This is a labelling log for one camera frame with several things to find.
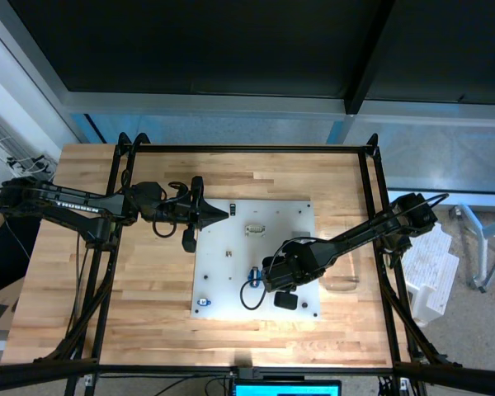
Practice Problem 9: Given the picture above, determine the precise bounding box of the beige connector housing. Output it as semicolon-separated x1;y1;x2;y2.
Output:
244;222;267;240

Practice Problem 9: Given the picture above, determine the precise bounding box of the small black table camera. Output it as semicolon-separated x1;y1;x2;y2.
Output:
230;362;262;381

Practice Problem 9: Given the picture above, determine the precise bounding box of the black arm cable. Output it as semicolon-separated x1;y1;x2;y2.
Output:
167;180;190;200
239;254;274;312

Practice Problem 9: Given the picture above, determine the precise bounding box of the black aluminium frame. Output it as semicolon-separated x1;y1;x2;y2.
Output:
0;130;495;396

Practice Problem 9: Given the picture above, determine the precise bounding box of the clear plastic tub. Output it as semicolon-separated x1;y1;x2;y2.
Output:
319;229;362;295

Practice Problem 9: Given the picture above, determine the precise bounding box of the laptop screen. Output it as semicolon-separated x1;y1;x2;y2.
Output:
230;379;342;396

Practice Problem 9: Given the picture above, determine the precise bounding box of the grey metal window frame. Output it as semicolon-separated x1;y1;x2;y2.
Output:
0;0;495;144

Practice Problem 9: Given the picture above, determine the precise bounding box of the flat cardboard box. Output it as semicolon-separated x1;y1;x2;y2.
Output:
0;275;26;331

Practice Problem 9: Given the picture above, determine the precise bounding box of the braided camera cable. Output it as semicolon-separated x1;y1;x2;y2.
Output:
151;213;179;239

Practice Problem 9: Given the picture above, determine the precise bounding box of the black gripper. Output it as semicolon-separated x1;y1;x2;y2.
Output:
176;176;230;254
273;290;299;310

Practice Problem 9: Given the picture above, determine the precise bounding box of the grey metal stand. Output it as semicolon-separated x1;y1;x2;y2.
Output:
449;204;495;295

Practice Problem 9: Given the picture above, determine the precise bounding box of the bundle of cords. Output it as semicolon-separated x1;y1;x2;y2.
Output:
3;153;54;177

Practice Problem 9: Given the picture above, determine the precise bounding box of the white taskboard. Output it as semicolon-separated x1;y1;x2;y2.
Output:
189;199;323;321

